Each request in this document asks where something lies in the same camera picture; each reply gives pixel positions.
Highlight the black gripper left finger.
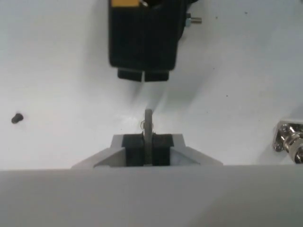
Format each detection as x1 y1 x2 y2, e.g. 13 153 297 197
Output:
71 133 145 168

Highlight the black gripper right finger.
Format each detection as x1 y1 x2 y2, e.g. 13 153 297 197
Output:
151 133 223 166

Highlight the thin metal square peg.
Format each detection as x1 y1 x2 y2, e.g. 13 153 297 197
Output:
143 108 153 171

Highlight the white task board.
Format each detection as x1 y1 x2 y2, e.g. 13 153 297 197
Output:
0 0 303 171

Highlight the small black screw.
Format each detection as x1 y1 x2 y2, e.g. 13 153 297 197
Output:
11 113 24 124

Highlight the metal BNC plug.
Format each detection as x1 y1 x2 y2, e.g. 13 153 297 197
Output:
285 131 303 164

